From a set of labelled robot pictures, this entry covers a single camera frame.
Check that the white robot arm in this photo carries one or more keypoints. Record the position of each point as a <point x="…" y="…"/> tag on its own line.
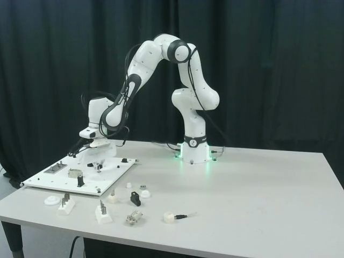
<point x="193" y="121"/>

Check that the metal bolt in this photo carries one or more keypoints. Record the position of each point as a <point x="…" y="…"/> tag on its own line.
<point x="113" y="192"/>

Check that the white large gear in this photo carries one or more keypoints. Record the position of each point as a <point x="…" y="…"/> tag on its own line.
<point x="51" y="201"/>

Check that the large metal round peg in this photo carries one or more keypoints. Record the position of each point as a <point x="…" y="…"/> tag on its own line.
<point x="104" y="210"/>

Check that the white task board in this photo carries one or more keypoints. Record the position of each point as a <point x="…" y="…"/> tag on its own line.
<point x="107" y="180"/>

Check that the small white bolt holder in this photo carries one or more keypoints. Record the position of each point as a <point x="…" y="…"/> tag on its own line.
<point x="113" y="199"/>

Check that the black curtain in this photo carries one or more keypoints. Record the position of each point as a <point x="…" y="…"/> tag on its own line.
<point x="268" y="53"/>

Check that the small round metal nut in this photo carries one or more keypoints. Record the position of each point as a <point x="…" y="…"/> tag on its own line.
<point x="142" y="187"/>

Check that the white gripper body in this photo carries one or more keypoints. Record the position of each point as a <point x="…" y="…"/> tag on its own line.
<point x="104" y="154"/>

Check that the flat white mounting plate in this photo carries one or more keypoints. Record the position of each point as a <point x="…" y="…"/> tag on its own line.
<point x="100" y="144"/>

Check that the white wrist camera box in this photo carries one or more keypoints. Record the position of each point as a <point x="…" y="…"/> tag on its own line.
<point x="86" y="133"/>

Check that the white round peg holder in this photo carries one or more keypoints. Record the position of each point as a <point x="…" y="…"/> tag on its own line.
<point x="103" y="217"/>

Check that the metal BNC plug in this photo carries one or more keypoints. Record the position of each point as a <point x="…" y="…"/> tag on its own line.
<point x="99" y="168"/>

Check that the black D-SUB plug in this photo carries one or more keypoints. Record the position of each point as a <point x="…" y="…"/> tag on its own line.
<point x="135" y="198"/>

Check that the black controller box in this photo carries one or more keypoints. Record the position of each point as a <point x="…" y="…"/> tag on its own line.
<point x="121" y="250"/>

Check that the beige metal connector plug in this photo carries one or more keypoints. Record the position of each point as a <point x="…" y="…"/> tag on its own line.
<point x="132" y="218"/>

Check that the large metal square peg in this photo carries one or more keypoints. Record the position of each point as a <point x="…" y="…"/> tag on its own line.
<point x="67" y="198"/>

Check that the medium metal square peg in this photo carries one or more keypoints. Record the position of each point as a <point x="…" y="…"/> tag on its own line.
<point x="64" y="201"/>

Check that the white small gear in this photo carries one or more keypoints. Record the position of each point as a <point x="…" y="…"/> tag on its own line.
<point x="129" y="185"/>

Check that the white cube plug holder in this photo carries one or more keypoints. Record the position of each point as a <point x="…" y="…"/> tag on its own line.
<point x="169" y="217"/>

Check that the black table leg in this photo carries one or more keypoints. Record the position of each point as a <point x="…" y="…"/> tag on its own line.
<point x="12" y="242"/>

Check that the white square peg holder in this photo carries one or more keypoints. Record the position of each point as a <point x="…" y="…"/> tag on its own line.
<point x="65" y="209"/>

